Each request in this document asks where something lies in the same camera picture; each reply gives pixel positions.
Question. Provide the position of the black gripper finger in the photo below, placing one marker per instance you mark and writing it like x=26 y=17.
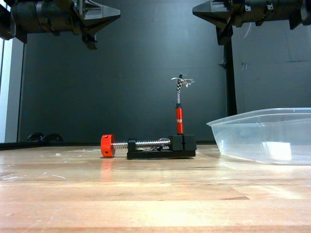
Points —
x=99 y=24
x=202 y=9
x=216 y=19
x=109 y=12

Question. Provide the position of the black clamp hub, red knob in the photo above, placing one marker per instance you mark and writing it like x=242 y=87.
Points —
x=179 y=145

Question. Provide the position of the clear plastic tub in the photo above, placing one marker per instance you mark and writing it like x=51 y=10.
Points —
x=240 y=143

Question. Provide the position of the white foam block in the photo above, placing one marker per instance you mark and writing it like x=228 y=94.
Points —
x=277 y=151

